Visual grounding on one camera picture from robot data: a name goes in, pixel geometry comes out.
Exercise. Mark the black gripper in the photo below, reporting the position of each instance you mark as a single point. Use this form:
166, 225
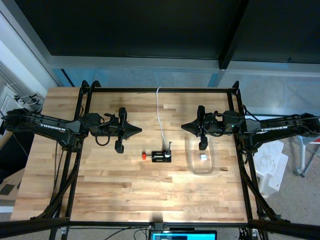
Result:
121, 130
202, 127

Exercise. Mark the white power receptacle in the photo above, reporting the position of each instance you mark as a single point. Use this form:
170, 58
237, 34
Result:
168, 155

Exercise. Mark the black vise with red knob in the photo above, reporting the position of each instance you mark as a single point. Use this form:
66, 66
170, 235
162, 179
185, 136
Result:
157, 157

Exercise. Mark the clear plastic tub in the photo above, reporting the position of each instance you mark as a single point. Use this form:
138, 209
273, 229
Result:
197, 167

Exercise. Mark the white stepped foam block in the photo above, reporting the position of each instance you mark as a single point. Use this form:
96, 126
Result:
270, 165

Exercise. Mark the laptop screen blue edge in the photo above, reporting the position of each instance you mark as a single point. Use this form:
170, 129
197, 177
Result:
182, 236

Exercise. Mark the cardboard box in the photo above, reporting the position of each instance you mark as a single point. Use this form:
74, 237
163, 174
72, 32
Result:
15, 177

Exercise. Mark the black metal frame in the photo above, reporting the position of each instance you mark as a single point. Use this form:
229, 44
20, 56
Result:
125, 90

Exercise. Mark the black table-edge camera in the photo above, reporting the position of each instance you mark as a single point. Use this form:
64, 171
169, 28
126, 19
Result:
158, 225

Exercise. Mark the grey metal chair frame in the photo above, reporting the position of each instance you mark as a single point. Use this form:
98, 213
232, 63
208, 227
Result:
301, 160

